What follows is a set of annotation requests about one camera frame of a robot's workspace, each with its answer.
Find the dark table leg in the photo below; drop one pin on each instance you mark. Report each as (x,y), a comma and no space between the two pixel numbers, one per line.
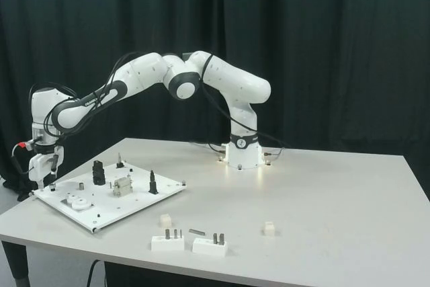
(15,263)

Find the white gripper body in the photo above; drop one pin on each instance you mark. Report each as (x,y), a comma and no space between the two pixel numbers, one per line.
(37,167)

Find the small metal connector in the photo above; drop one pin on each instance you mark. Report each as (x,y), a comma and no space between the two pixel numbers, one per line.
(129,173)

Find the metal peg lying flat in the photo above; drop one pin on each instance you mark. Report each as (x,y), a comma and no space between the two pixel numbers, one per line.
(196,232)

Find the black waterproof plug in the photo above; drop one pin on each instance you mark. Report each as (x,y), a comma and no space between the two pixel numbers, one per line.
(152,184)

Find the white metal connector block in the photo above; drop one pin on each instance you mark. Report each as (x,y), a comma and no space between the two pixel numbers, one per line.
(123,187)

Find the metal square peg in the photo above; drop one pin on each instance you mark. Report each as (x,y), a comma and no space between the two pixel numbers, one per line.
(221,239)
(215,238)

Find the white task board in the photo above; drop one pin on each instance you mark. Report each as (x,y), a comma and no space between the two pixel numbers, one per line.
(134,206)

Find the white medium gear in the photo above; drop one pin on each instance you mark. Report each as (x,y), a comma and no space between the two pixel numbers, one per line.
(71,199)

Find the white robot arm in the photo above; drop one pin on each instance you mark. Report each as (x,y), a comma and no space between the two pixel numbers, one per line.
(235,75)

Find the metal bolt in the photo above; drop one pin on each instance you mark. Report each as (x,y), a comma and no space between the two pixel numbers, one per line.
(120,164)

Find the black D-SUB plug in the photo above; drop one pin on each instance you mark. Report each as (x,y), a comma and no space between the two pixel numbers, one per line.
(98,174)

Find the white large gear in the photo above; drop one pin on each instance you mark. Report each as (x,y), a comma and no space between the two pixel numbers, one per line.
(81,205)

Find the black curtain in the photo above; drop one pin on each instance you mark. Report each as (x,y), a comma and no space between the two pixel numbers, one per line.
(302,31)

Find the short metal peg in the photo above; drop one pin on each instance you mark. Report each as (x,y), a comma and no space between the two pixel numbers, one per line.
(81,187)

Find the white round peg holder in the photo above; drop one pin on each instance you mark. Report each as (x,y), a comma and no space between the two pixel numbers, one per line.
(168,243)

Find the white square peg holder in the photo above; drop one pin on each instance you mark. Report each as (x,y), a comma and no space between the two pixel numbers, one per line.
(210,247)

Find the small white holder block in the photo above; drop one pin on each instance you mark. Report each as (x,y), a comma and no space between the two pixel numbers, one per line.
(166,220)
(269,228)

